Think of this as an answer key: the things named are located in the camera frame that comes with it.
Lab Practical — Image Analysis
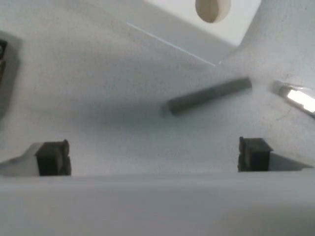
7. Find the thin grey metal round peg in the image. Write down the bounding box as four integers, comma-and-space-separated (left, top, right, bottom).
162, 76, 253, 117

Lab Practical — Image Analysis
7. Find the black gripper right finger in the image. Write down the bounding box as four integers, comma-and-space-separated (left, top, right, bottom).
237, 136, 315, 173

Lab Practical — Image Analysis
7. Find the black D-SUB plug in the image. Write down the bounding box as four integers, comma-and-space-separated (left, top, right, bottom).
0, 31, 22, 123

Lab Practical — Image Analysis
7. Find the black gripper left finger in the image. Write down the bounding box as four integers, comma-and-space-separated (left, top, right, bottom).
0, 139, 72, 177

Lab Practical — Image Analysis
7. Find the white holder with holes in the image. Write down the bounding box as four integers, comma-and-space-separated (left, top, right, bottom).
142, 0, 262, 47

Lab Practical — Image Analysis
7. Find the shiny metal square peg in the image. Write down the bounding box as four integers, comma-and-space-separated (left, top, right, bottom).
267, 79, 315, 115

